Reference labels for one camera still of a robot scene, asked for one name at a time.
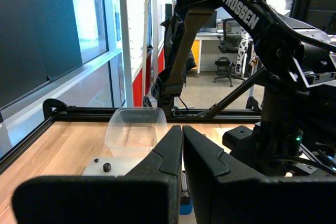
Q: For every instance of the black desk monitor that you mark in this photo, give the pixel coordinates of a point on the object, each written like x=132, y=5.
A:
x=211, y=22

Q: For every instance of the black Trossen right arm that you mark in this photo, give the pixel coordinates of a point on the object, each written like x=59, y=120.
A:
x=265, y=40

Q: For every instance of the small black knurled stud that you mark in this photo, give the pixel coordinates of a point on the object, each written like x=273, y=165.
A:
x=106, y=167

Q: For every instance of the red wall panel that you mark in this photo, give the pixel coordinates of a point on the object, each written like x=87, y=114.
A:
x=137, y=87

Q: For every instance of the white plastic board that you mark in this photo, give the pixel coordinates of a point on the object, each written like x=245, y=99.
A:
x=118, y=166

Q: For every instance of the clear plastic tub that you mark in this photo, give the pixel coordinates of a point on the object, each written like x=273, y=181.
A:
x=136, y=134

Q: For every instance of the black office chair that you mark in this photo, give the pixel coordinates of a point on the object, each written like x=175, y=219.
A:
x=227, y=47

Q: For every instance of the black aluminium frame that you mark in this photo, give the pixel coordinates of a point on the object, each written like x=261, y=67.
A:
x=92, y=113

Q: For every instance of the white lattice stand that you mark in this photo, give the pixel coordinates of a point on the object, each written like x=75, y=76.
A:
x=242, y=51

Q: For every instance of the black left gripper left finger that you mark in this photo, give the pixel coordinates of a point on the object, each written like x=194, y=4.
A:
x=105, y=197

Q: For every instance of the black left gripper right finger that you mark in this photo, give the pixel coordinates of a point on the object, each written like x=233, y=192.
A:
x=249, y=200

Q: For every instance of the yellow cabinet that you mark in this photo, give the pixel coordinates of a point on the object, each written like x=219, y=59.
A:
x=196, y=53

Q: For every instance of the white desk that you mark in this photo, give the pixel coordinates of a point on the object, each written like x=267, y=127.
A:
x=207, y=36

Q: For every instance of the large dark monitor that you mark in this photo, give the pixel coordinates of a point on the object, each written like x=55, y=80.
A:
x=324, y=9

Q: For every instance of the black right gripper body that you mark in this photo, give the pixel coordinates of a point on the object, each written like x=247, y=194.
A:
x=239, y=137

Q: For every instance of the blue D-sub connector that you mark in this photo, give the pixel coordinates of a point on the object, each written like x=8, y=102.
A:
x=186, y=207

